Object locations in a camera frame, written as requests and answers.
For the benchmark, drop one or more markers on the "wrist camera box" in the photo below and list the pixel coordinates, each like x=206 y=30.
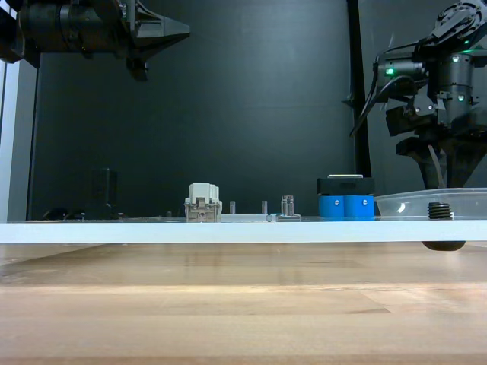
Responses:
x=397 y=121

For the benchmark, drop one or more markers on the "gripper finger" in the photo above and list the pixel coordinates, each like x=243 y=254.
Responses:
x=156 y=19
x=462 y=163
x=156 y=43
x=428 y=167

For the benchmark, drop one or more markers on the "white task board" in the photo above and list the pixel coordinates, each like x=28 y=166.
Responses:
x=243 y=232

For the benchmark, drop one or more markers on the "grey multi-pin connector housing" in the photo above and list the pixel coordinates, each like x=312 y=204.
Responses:
x=201 y=201

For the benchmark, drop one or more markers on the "aluminium bar plate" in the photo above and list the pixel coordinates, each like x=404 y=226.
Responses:
x=243 y=218

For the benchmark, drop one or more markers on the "black socket block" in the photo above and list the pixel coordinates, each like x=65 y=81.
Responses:
x=99 y=190

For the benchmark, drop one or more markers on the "small silver socket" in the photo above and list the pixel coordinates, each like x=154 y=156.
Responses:
x=288 y=205

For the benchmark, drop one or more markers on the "black board screw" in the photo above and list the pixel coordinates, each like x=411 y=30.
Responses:
x=440 y=211

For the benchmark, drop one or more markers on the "blue and black connector block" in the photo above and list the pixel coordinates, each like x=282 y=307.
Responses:
x=346 y=207

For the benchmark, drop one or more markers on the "black aluminium frame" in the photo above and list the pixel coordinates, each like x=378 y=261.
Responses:
x=359 y=159

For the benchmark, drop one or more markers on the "small steel post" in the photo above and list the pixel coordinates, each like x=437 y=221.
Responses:
x=264 y=207
x=233 y=207

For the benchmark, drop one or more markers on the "black rubber board foot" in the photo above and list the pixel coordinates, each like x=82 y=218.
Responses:
x=443 y=246

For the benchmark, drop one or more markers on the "clear plastic tub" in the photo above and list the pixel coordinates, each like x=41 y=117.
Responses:
x=418 y=207

